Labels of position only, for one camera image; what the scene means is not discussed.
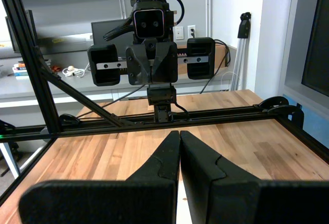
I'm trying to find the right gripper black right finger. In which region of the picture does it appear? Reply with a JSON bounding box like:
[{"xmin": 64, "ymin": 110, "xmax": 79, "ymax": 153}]
[{"xmin": 180, "ymin": 130, "xmax": 329, "ymax": 224}]

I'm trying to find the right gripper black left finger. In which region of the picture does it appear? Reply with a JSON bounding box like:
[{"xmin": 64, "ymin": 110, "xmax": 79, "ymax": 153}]
[{"xmin": 18, "ymin": 130, "xmax": 180, "ymax": 224}]

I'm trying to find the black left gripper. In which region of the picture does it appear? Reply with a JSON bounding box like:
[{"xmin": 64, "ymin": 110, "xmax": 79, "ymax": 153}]
[{"xmin": 87, "ymin": 37, "xmax": 216, "ymax": 87}]

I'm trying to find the black computer monitor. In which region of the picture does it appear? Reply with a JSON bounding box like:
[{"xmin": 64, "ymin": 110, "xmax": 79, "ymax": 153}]
[{"xmin": 90, "ymin": 18, "xmax": 136, "ymax": 51}]

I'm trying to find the brown cardboard box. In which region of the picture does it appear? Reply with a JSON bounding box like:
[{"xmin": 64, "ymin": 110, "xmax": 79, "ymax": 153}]
[{"xmin": 176, "ymin": 42, "xmax": 230, "ymax": 76}]

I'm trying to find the grey desk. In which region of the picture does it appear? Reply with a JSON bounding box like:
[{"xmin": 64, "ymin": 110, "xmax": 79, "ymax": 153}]
[{"xmin": 0, "ymin": 43, "xmax": 237, "ymax": 109}]

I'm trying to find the folded black silver tripod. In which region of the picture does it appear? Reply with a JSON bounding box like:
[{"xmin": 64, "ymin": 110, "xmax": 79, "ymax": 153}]
[{"xmin": 229, "ymin": 11, "xmax": 252, "ymax": 92}]

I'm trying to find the white table leg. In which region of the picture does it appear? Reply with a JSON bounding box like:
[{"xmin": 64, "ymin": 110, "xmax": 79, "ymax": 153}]
[{"xmin": 0, "ymin": 142, "xmax": 21, "ymax": 180}]

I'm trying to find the stack of books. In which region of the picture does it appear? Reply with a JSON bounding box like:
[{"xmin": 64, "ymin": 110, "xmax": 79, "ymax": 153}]
[{"xmin": 11, "ymin": 62, "xmax": 29, "ymax": 78}]

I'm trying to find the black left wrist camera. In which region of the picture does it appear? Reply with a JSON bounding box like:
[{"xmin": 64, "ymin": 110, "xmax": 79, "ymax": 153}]
[{"xmin": 130, "ymin": 1, "xmax": 171, "ymax": 43}]

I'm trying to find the black braided cable sleeve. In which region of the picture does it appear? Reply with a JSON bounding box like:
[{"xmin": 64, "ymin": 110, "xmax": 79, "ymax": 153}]
[{"xmin": 102, "ymin": 17, "xmax": 135, "ymax": 42}]

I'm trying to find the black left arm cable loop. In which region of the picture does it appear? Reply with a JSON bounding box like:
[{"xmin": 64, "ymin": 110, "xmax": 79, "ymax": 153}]
[{"xmin": 162, "ymin": 0, "xmax": 186, "ymax": 26}]

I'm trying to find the white coiled cable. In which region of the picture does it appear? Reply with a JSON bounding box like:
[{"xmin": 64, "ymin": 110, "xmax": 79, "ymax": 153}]
[{"xmin": 62, "ymin": 64, "xmax": 86, "ymax": 78}]

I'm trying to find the white wall conduit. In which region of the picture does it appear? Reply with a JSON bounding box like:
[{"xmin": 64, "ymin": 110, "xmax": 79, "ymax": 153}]
[{"xmin": 205, "ymin": 0, "xmax": 213, "ymax": 39}]

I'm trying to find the black aluminium frame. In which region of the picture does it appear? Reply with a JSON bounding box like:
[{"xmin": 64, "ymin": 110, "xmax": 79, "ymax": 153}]
[{"xmin": 0, "ymin": 0, "xmax": 329, "ymax": 209}]

